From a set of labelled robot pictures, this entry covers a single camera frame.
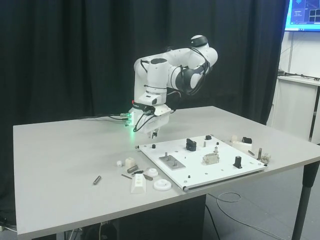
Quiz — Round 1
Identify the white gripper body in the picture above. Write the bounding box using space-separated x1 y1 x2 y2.
136 112 169 137

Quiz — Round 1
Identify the black stepped plug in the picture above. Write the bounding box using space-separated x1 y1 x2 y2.
185 137 199 153

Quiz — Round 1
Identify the white large gear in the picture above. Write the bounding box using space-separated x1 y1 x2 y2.
153 179 172 192

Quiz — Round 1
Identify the long white holder with holes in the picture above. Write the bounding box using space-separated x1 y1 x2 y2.
129 173 149 194

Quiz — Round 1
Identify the white task board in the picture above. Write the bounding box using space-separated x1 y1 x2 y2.
134 134 268 194

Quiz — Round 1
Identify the white holder block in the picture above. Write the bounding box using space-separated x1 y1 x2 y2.
229 135 254 152

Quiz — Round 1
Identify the black curtain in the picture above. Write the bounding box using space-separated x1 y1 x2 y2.
0 0 291 226

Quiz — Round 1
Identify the small white holder with holes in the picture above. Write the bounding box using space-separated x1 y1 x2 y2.
257 151 273 164

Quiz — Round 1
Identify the white cabinet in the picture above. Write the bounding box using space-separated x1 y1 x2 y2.
266 73 320 146

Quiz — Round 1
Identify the black table leg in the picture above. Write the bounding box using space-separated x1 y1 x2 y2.
291 163 318 240

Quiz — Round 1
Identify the blue screen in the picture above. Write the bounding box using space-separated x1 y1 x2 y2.
284 0 320 33

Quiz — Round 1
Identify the black cable bundle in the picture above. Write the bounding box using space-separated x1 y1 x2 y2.
81 112 131 122

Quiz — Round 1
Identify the grey floor cable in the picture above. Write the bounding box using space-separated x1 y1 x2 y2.
206 191 252 240

